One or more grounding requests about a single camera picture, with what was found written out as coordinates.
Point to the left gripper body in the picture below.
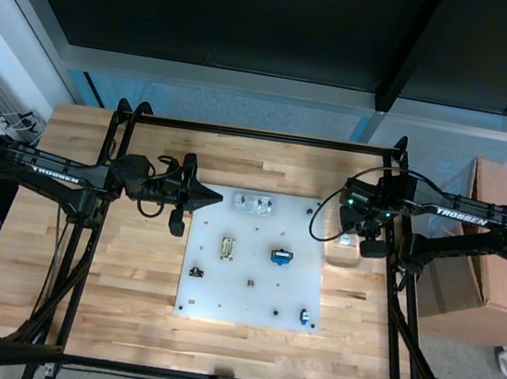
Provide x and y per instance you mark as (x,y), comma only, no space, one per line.
(189,176)

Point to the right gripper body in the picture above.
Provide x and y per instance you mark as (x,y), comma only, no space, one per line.
(359,208)

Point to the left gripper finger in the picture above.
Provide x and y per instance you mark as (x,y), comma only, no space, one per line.
(205,191)
(202,202)

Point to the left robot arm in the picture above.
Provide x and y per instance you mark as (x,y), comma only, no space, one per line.
(50,170)

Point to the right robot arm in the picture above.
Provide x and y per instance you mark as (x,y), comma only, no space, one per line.
(460,217)

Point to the beige many-pin connector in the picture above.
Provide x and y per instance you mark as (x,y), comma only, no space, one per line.
(227,249)

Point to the short steel peg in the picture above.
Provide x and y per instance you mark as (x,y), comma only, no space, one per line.
(242,200)
(260,204)

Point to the grey metal peg plate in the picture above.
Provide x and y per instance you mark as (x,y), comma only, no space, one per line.
(251,209)

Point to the clear plastic container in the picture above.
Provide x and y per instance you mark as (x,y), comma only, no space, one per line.
(342,258)

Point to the white task board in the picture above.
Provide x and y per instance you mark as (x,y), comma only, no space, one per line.
(246,244)

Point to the small black block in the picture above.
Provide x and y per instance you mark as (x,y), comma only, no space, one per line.
(196,271)

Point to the large blue socket block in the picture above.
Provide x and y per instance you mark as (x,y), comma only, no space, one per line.
(282,257)

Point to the threaded steel stud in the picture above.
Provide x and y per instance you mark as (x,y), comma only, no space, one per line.
(250,284)

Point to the small blue socket block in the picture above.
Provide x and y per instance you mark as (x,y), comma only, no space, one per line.
(303,316)

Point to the cardboard box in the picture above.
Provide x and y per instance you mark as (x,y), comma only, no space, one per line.
(493,286)

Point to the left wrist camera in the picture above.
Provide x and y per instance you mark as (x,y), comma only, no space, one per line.
(176,223)

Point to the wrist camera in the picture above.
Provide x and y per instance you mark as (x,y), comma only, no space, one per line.
(176,223)
(372,248)

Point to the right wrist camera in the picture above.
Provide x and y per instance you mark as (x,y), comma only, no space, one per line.
(372,248)

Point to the black frame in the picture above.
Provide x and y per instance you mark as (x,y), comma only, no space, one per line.
(242,130)

